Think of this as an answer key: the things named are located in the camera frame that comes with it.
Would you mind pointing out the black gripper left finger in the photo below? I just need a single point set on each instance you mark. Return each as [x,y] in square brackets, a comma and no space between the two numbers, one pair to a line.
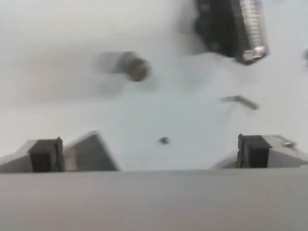
[45,156]

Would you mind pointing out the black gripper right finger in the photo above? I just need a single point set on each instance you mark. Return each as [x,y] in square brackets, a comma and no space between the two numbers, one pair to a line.
[252,154]

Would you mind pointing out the thick metal round peg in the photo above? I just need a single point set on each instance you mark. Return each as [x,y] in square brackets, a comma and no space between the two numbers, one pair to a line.
[134,67]

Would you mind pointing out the white task board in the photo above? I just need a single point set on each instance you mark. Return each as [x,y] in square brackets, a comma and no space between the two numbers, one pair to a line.
[168,115]

